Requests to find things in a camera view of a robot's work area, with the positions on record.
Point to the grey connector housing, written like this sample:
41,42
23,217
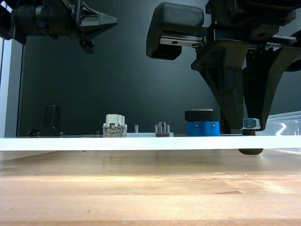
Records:
115,122

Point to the clear plastic tub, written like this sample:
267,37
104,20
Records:
287,120

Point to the clear block with toggles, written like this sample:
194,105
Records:
143,134

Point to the blue and black socket block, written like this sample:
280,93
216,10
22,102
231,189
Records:
202,128

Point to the small silver metal connector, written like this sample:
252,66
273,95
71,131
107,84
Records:
162,130

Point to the grey metal partition frame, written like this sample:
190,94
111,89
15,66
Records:
11,94

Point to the black bracket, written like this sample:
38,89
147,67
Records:
49,117

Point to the white board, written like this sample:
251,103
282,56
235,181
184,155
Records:
70,143

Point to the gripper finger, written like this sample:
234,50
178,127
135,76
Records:
265,82
94,16
225,70
90,33

